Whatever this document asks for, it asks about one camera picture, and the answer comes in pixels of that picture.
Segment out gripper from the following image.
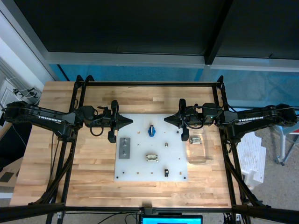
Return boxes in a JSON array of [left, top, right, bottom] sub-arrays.
[[164, 99, 203, 142], [99, 100, 134, 144]]

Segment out beige HAN10E socket base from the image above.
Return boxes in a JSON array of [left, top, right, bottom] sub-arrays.
[[145, 154, 160, 163]]

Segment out white taskboard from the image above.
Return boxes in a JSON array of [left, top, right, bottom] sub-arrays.
[[114, 113, 189, 182]]

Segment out blue plug holder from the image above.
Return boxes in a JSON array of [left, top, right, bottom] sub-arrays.
[[147, 124, 157, 138]]

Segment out grey metal peg plate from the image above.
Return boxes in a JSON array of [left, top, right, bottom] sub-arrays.
[[118, 137, 131, 160]]

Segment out clear plastic tub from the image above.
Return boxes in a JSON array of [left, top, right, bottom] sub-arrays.
[[185, 128, 214, 166]]

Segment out blue laptop screen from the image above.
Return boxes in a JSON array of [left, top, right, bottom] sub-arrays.
[[139, 214, 203, 224]]

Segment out grey metal stand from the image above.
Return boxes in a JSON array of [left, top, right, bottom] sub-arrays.
[[268, 123, 299, 167]]

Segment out cardboard box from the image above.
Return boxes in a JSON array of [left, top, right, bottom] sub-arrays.
[[0, 156, 24, 187]]

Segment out small black table camera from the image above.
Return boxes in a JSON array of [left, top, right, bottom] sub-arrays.
[[142, 206, 157, 215]]

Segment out black plugs with white cables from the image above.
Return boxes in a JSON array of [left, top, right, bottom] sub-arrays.
[[11, 86, 43, 100]]

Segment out black aluminium frame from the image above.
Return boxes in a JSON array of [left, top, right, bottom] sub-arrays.
[[0, 74, 299, 224]]

